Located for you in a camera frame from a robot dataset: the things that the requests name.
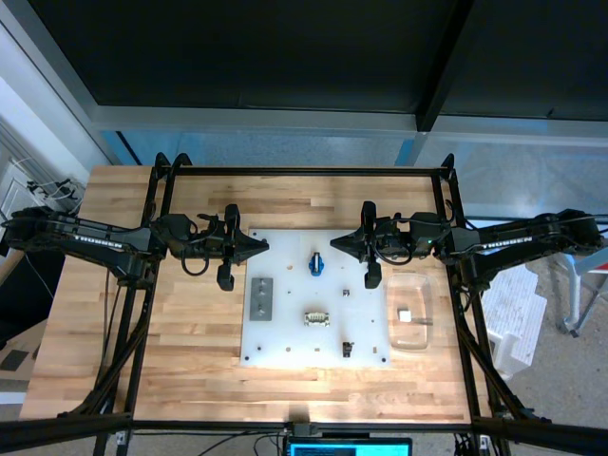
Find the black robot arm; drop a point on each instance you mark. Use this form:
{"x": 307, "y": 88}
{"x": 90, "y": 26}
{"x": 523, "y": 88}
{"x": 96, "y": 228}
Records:
{"x": 95, "y": 240}
{"x": 503, "y": 244}

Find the black vertical beam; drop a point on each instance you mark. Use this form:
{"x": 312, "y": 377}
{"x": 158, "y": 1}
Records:
{"x": 442, "y": 71}

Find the blue connector mount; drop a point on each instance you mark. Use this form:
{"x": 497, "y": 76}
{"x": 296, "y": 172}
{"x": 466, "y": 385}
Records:
{"x": 316, "y": 266}

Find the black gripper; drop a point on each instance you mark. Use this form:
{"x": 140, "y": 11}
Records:
{"x": 216, "y": 240}
{"x": 392, "y": 240}

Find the clear plastic tub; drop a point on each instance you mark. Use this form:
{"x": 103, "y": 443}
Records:
{"x": 413, "y": 342}

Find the grey metal chair frame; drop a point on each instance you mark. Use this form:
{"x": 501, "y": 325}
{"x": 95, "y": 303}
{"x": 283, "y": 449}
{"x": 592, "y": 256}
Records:
{"x": 573, "y": 294}

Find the brown cardboard box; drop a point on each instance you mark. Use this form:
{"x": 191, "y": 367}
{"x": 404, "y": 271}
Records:
{"x": 24, "y": 338}

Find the beige multi-pin connector housing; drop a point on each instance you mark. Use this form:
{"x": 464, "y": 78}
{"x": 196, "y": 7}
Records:
{"x": 317, "y": 319}

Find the black USB socket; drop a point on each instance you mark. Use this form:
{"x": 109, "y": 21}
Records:
{"x": 346, "y": 355}

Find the blue laptop screen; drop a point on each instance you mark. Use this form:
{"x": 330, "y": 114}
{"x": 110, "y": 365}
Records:
{"x": 347, "y": 449}

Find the white task board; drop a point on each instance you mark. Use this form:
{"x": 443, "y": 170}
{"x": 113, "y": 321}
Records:
{"x": 294, "y": 332}

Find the white styrofoam packaging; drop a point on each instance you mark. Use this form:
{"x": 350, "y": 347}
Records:
{"x": 518, "y": 323}

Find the black table camera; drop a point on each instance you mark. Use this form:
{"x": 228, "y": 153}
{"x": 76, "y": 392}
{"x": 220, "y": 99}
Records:
{"x": 301, "y": 429}

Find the grey metal plate with pegs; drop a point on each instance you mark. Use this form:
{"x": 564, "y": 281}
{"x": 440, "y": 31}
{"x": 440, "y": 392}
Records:
{"x": 261, "y": 299}

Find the black metal frame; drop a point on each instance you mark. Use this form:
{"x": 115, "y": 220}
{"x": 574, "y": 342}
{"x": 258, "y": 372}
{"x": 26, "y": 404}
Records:
{"x": 304, "y": 172}

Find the white foam block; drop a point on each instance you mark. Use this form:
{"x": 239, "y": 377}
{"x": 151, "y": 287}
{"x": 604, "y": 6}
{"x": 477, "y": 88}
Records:
{"x": 404, "y": 315}

